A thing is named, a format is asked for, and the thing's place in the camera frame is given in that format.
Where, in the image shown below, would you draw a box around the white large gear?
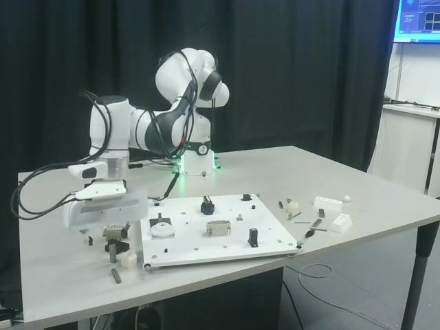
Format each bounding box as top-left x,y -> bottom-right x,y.
151,222 -> 173,239

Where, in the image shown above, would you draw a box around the grey floor cable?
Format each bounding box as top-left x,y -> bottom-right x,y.
296,263 -> 348,312

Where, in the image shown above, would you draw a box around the flat white mounting plate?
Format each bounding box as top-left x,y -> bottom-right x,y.
74,181 -> 127,202

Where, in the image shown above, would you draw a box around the long white peg holder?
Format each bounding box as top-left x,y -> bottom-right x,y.
313,195 -> 344,212

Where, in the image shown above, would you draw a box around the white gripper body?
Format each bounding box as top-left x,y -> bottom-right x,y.
61,190 -> 149,232

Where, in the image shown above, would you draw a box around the white task board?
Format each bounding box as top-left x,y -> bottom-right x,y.
140,192 -> 299,272

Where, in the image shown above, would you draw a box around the black table leg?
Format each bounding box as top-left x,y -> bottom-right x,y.
401,219 -> 435,330

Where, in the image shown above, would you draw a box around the thin black rod on wire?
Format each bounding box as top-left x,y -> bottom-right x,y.
147,171 -> 180,201

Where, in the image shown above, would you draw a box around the beige rectangular connector plug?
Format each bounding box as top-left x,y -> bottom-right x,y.
102,225 -> 127,241

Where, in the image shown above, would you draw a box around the black camera cable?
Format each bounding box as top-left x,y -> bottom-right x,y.
10,161 -> 104,221

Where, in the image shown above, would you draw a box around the blue screen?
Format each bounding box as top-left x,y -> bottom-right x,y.
393,0 -> 440,45

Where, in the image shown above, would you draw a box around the sloped white peg holder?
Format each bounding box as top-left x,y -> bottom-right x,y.
331,212 -> 353,234

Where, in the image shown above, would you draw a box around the white cabinet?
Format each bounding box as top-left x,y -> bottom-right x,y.
368,102 -> 440,199

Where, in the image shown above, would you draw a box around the black curtain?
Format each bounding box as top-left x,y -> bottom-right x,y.
0,0 -> 402,310

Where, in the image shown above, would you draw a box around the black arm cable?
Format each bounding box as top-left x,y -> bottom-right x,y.
78,47 -> 221,162

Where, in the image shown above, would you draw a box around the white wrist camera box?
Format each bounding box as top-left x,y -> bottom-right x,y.
67,161 -> 108,179

